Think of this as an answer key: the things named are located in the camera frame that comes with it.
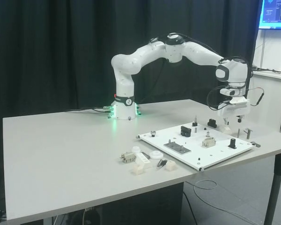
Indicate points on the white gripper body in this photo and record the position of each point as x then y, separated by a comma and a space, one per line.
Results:
236, 109

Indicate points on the metal BNC plug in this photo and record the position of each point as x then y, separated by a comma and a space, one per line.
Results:
208, 134

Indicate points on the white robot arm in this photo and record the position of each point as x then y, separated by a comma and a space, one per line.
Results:
124, 77

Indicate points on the white sloped holder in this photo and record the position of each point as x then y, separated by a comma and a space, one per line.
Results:
225, 129

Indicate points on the metal round peg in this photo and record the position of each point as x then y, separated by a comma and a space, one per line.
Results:
237, 132

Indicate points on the black Ethernet plug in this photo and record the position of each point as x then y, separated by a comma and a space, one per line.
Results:
212, 123

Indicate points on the metal square peg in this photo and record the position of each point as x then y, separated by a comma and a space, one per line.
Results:
247, 134

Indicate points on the black bolt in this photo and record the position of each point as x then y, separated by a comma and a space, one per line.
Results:
195, 123

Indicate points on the white cabinet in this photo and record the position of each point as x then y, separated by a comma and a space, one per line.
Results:
271, 100

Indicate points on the white task board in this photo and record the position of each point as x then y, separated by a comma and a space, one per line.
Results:
196, 152

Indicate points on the dark table leg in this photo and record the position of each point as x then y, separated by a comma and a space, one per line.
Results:
279, 175

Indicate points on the small white cube holder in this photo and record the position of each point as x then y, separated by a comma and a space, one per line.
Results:
170, 165
138, 169

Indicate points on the black USB plug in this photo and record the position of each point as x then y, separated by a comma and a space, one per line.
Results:
162, 163

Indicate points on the white medium gear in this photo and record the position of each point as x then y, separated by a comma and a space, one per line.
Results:
155, 155

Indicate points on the black metal cylindrical plug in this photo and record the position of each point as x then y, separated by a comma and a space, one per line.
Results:
145, 155

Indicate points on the long white holder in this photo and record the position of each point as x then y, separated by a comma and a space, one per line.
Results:
144, 161

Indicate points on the white small gear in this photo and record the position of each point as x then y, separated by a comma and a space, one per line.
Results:
136, 149

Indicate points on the blue screen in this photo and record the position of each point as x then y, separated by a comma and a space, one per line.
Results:
275, 14

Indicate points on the grey D-SUB plug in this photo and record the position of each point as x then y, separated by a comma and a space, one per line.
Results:
127, 157

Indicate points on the black curtain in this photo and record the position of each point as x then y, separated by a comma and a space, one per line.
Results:
61, 47

